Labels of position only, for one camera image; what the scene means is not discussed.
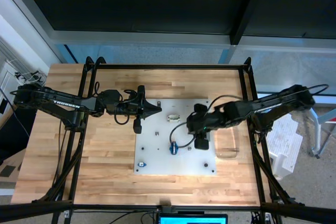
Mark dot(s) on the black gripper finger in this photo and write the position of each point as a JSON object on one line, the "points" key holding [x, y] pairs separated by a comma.
{"points": [[152, 112], [152, 106]]}

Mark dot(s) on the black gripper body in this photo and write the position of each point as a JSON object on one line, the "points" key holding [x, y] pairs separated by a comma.
{"points": [[140, 108], [201, 144]]}

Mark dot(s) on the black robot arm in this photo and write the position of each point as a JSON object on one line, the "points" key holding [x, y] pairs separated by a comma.
{"points": [[65, 103], [262, 108]]}

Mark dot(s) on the grey metal block with holes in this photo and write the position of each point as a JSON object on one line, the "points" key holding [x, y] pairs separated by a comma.
{"points": [[209, 135]]}

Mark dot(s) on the beige connector housing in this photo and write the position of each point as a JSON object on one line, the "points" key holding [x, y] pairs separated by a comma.
{"points": [[172, 118]]}

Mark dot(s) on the clear plastic tub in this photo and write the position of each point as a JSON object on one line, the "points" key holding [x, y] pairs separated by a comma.
{"points": [[227, 142]]}

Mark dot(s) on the white task board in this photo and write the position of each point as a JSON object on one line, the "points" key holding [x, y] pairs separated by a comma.
{"points": [[170, 161]]}

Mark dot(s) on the blue-edged laptop screen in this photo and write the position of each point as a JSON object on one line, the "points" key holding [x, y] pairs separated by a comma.
{"points": [[191, 220]]}

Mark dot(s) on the white stepped foam block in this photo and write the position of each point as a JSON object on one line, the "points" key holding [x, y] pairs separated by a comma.
{"points": [[284, 140]]}

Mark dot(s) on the grey metal stand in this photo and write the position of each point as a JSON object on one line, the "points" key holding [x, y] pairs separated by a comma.
{"points": [[317, 134]]}

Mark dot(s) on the brown cardboard box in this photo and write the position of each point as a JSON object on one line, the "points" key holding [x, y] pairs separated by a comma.
{"points": [[15, 157]]}

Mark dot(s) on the blue round mount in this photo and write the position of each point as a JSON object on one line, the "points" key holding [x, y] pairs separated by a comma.
{"points": [[170, 147]]}

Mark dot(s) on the black aluminium frame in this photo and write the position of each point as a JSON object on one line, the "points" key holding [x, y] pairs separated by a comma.
{"points": [[168, 66]]}

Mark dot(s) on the blue square mount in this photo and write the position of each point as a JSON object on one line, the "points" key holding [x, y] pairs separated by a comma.
{"points": [[145, 165]]}

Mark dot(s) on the small black fixed camera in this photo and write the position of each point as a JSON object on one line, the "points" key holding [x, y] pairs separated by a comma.
{"points": [[166, 204]]}

